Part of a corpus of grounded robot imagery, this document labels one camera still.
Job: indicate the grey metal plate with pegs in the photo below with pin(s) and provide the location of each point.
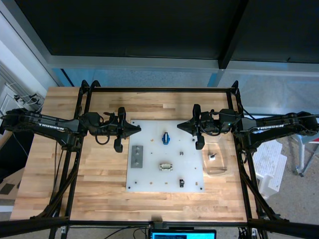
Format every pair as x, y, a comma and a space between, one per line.
133, 165

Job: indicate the small black camera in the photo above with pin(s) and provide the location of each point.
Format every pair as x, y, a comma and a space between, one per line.
159, 225

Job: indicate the black USB socket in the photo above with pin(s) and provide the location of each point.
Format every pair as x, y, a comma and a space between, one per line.
181, 183

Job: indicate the cardboard box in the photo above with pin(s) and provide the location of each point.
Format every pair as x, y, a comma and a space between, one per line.
12, 180

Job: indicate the white plug holder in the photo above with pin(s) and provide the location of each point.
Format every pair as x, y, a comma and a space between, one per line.
209, 159

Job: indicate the beige multi-pin connector housing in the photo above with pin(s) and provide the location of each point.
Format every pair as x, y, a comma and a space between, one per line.
166, 166

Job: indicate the white taskboard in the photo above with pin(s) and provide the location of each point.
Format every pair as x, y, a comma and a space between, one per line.
154, 174

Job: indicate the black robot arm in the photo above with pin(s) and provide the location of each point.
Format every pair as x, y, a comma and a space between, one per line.
49, 125
269, 128

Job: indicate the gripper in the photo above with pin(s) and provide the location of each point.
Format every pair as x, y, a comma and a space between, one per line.
199, 127
120, 129

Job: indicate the black aluminium frame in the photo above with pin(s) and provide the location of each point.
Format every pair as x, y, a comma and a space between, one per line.
37, 224

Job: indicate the grey metal stand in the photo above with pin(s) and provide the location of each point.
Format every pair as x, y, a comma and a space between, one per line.
302, 154

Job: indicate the clear plastic tub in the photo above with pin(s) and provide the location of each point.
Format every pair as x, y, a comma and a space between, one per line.
218, 166

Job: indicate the white foam block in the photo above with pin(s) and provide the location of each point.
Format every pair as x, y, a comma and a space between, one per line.
271, 164

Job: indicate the blue white connector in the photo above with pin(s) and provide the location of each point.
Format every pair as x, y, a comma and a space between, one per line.
165, 140

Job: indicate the screen with blue edge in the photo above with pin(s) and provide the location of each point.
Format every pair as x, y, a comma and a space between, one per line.
182, 235

